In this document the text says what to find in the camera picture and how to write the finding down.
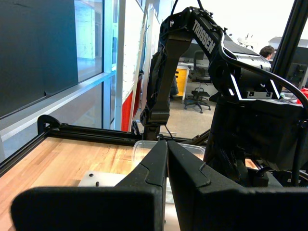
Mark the person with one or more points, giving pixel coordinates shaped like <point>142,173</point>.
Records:
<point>267,51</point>

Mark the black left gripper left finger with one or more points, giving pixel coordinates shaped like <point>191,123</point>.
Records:
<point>96,209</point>

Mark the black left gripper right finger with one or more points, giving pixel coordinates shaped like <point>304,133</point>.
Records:
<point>228,209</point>

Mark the black office chair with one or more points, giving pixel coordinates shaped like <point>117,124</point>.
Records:
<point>199,72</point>

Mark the white partition with red base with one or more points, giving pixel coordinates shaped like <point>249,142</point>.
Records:
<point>130,72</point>

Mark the white task board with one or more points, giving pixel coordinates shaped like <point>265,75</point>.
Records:
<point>106,179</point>

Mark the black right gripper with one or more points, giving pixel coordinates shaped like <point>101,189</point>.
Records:
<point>260,134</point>

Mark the black aluminium table frame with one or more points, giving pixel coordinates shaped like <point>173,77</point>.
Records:
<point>96,134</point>

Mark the yellow drawer cabinet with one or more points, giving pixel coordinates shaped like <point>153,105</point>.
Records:
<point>181,79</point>

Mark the large window with dark panel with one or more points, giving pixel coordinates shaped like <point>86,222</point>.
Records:
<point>36,48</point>

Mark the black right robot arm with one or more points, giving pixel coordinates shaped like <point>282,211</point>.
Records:
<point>204,41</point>

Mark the black computer monitor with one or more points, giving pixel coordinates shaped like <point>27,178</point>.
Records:
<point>298,72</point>

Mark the clear plastic tub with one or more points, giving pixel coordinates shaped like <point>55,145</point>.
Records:
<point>142,149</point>

